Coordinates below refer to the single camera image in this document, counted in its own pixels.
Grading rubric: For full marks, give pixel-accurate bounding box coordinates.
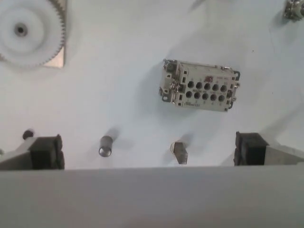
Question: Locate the white task board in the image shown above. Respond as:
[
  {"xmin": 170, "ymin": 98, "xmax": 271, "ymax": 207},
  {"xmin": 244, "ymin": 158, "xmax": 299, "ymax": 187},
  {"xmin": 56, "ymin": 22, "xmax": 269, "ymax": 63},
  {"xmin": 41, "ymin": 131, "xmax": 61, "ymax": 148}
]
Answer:
[{"xmin": 0, "ymin": 0, "xmax": 304, "ymax": 171}]

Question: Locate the white large gear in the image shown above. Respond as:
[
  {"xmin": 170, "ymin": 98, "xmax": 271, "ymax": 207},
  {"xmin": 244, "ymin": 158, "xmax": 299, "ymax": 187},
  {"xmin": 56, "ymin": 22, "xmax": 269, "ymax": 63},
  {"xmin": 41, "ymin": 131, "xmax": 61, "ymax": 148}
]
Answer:
[{"xmin": 0, "ymin": 0, "xmax": 67, "ymax": 69}]

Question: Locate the metal round peg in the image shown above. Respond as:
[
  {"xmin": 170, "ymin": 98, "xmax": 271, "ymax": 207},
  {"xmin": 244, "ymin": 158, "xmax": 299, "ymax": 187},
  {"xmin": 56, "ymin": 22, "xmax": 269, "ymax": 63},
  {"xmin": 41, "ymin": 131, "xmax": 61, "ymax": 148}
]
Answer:
[{"xmin": 98, "ymin": 134, "xmax": 113, "ymax": 158}]

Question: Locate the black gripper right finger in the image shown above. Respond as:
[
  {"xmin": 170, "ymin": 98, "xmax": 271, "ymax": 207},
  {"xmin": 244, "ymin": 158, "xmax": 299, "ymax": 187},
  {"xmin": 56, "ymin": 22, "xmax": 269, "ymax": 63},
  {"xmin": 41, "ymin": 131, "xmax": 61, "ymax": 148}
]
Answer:
[{"xmin": 234, "ymin": 130, "xmax": 304, "ymax": 167}]

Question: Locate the metal square peg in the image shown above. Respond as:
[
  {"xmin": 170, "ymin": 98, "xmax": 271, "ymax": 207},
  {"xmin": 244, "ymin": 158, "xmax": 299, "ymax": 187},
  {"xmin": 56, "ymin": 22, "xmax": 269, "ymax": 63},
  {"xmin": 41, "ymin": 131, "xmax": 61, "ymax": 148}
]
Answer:
[{"xmin": 170, "ymin": 141, "xmax": 190, "ymax": 165}]

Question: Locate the metal BNC plug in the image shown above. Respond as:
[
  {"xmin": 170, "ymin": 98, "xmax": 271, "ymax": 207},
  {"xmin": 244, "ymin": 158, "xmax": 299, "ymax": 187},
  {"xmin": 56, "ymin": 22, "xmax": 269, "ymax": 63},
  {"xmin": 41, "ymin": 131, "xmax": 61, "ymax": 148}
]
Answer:
[{"xmin": 283, "ymin": 0, "xmax": 304, "ymax": 23}]

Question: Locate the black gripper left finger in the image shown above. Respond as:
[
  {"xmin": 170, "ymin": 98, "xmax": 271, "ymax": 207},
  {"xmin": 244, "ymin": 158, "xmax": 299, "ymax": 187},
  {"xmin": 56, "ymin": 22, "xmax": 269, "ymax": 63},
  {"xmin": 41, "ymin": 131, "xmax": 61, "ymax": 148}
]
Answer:
[{"xmin": 0, "ymin": 134, "xmax": 65, "ymax": 171}]

